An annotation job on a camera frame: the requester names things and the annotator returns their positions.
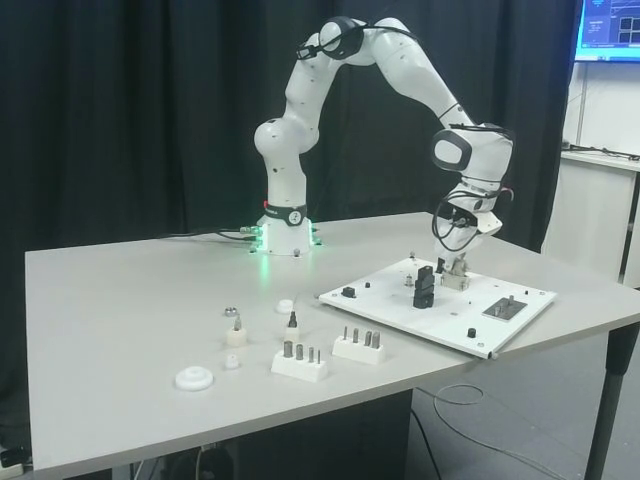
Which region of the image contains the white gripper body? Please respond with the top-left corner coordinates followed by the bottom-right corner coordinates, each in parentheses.
top-left (432, 219), bottom-right (485, 262)

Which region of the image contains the grey metal waterproof plug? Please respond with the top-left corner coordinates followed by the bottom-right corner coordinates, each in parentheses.
top-left (447, 252), bottom-right (472, 277)

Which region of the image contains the flat white mounting plate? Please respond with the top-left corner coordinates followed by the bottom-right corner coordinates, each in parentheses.
top-left (475, 211), bottom-right (504, 236)

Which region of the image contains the black D-SUB plug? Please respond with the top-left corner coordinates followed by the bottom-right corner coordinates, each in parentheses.
top-left (412, 266), bottom-right (437, 309)

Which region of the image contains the white task board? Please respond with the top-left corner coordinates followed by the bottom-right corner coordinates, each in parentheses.
top-left (317, 255), bottom-right (559, 361)

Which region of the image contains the white cabinet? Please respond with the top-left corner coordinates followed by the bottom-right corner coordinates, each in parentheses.
top-left (541, 149), bottom-right (640, 290)

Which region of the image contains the white square peg holder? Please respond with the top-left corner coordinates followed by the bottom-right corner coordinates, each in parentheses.
top-left (331, 335), bottom-right (389, 367)

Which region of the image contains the white round peg holder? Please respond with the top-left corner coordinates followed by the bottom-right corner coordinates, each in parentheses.
top-left (270, 349), bottom-right (332, 386)

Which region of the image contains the dark grey table leg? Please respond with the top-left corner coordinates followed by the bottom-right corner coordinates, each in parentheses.
top-left (583, 319), bottom-right (630, 480)

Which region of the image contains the blue screen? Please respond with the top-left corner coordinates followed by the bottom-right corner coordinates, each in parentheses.
top-left (574, 0), bottom-right (640, 64)

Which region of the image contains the white large gear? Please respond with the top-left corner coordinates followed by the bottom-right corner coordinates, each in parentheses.
top-left (174, 366), bottom-right (214, 391)

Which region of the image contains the black curtain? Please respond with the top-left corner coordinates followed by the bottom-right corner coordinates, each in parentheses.
top-left (0, 0), bottom-right (586, 466)

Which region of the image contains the grey floor cable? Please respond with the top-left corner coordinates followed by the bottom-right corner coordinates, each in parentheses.
top-left (431, 383), bottom-right (507, 480)

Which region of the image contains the black floor cable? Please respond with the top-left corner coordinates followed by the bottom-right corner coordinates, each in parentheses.
top-left (412, 403), bottom-right (452, 480)

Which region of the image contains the black base cable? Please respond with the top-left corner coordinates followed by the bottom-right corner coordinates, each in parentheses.
top-left (163, 226), bottom-right (262, 242)

